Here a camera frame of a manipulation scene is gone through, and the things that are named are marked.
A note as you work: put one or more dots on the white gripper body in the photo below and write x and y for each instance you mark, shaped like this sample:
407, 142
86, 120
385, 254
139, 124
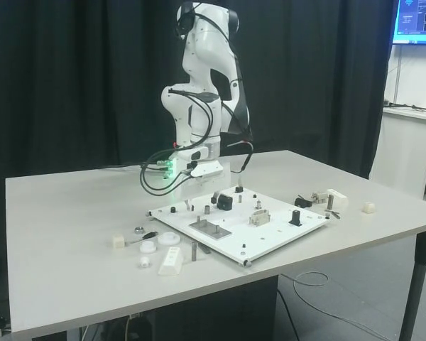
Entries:
213, 174

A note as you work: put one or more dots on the short metal round peg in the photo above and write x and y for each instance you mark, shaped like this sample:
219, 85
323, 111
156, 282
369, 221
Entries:
206, 209

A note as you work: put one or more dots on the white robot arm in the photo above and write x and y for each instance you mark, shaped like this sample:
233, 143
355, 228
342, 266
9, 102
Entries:
199, 53

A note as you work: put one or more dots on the metal square peg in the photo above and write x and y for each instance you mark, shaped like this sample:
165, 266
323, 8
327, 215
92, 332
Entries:
330, 202
193, 251

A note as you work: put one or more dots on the white long peg holder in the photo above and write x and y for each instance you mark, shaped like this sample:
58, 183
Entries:
171, 261

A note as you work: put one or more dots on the white block peg holder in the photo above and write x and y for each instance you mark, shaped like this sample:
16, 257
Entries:
339, 198

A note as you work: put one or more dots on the thin flat metal peg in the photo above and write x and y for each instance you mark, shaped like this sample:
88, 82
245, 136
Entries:
336, 214

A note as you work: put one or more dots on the white large gear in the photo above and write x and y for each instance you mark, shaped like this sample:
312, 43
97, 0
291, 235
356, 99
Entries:
168, 238

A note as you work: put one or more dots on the white task board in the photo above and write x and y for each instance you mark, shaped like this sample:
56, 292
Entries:
270, 234

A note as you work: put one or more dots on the black D-SUB plug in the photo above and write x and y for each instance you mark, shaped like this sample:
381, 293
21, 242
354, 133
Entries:
301, 201

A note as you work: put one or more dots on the grey metal plug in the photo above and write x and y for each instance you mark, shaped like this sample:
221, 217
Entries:
319, 197

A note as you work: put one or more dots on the white small gear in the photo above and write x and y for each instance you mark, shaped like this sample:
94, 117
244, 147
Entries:
143, 263

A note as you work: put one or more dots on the white cube holder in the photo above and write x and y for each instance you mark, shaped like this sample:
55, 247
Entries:
119, 241
369, 207

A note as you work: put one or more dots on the black curtain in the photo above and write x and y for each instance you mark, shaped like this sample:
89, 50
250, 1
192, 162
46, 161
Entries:
74, 89

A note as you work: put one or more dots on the white cabinet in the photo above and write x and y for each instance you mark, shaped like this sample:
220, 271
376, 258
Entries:
404, 149

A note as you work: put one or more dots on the dark table leg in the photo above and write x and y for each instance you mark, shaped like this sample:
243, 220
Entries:
419, 277

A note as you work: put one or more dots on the blue screen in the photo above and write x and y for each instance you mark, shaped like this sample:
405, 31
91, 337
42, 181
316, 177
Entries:
417, 19

